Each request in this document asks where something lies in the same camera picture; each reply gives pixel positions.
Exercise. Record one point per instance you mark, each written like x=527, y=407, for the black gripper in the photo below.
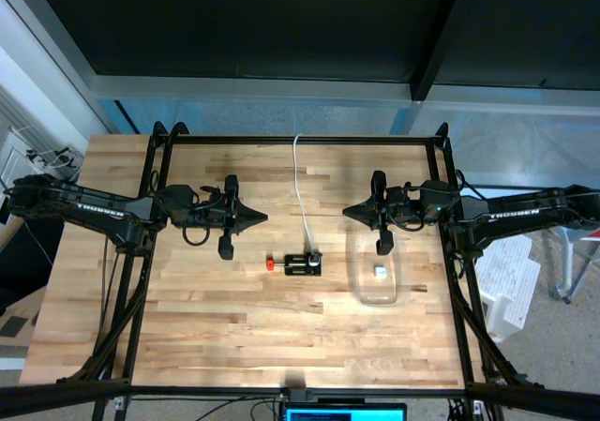
x=229, y=215
x=382, y=205

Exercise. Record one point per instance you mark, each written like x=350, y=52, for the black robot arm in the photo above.
x=94, y=211
x=511, y=215

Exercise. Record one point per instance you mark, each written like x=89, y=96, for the white power receptacle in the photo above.
x=313, y=262

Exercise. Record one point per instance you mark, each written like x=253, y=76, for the small white block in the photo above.
x=380, y=272

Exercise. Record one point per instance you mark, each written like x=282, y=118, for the black clamp with orange knob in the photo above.
x=295, y=265

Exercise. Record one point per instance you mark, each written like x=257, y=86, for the clear plastic tub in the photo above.
x=375, y=294

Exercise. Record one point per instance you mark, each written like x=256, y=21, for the white plastic step stool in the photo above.
x=506, y=290

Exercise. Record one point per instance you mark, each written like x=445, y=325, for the blue-edged laptop screen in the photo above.
x=342, y=414

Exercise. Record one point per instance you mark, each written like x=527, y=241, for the grey metal stand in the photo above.
x=569, y=261

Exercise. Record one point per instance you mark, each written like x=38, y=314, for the black aluminium frame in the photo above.
x=234, y=140

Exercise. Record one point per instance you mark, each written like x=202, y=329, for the small black table camera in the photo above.
x=296, y=388

